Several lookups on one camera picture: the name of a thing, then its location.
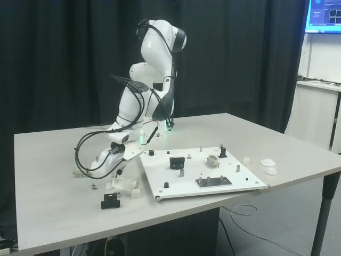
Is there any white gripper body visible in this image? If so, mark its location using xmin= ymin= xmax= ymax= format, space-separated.
xmin=90 ymin=147 xmax=126 ymax=178

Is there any large white holder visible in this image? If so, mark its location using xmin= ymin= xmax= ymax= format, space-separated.
xmin=111 ymin=178 xmax=139 ymax=191

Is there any black D-SUB plug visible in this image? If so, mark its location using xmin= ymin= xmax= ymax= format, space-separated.
xmin=100 ymin=193 xmax=122 ymax=210

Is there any thin black rod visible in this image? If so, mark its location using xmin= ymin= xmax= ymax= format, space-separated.
xmin=145 ymin=124 xmax=159 ymax=146

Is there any black control cabinet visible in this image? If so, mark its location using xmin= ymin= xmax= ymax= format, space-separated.
xmin=125 ymin=205 xmax=221 ymax=256

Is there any white task board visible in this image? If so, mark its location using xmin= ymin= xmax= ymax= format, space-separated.
xmin=140 ymin=145 xmax=269 ymax=203

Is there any black curtain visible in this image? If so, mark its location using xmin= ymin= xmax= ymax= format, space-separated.
xmin=0 ymin=0 xmax=307 ymax=237

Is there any white large gear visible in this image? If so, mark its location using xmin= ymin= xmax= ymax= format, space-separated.
xmin=259 ymin=158 xmax=277 ymax=168

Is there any black table leg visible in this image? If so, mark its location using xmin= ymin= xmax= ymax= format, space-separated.
xmin=311 ymin=170 xmax=338 ymax=256

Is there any blue screen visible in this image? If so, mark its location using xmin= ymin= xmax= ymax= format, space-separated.
xmin=304 ymin=0 xmax=341 ymax=34

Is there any black looped gripper cable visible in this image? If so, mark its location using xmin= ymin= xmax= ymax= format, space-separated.
xmin=73 ymin=127 xmax=140 ymax=180

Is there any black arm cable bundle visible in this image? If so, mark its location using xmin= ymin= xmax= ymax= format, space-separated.
xmin=110 ymin=22 xmax=178 ymax=126

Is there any grey floor cable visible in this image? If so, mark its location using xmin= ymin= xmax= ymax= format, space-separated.
xmin=218 ymin=204 xmax=315 ymax=256

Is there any black cable on cabinet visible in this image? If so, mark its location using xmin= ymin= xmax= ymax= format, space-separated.
xmin=297 ymin=76 xmax=341 ymax=86

